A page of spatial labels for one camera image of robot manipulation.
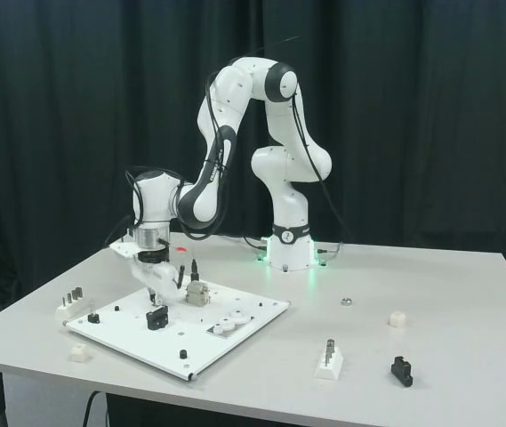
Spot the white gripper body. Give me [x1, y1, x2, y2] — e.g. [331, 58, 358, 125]
[130, 261, 181, 300]

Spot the black D-SUB plug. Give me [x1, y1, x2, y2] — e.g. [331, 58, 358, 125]
[145, 306, 170, 331]

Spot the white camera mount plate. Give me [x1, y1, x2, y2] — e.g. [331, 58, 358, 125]
[108, 239, 141, 259]

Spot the black curtain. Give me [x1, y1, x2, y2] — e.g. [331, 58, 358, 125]
[0, 0, 506, 312]

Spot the black plug holder block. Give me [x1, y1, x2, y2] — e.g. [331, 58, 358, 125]
[390, 354, 414, 387]

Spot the white task board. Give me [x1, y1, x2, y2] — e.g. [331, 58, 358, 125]
[63, 278, 292, 383]

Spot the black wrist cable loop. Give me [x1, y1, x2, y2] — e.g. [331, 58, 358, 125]
[106, 165, 147, 246]

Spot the black box under table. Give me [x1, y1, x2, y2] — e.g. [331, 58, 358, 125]
[105, 393, 289, 427]

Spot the grey metal connector block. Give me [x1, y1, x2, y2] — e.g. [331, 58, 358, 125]
[184, 279, 213, 308]

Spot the white square peg holder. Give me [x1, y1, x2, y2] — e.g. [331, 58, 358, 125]
[55, 303, 84, 318]

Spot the white round peg holder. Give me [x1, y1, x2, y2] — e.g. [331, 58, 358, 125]
[313, 349, 345, 382]

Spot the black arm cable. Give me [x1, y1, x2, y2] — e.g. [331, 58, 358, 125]
[291, 86, 354, 245]

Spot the black floor cable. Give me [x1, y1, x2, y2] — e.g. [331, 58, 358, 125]
[84, 390, 105, 427]

